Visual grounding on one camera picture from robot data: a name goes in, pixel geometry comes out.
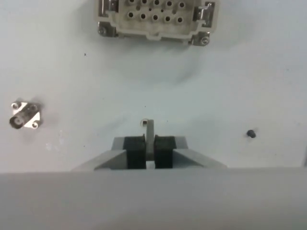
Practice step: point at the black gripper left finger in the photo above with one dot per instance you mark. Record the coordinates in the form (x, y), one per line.
(134, 153)

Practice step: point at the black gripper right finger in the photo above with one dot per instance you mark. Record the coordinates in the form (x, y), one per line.
(165, 153)

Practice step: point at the thin metal square peg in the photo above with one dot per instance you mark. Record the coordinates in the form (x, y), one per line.
(150, 139)

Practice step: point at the white task board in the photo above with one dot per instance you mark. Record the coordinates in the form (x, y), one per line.
(153, 79)

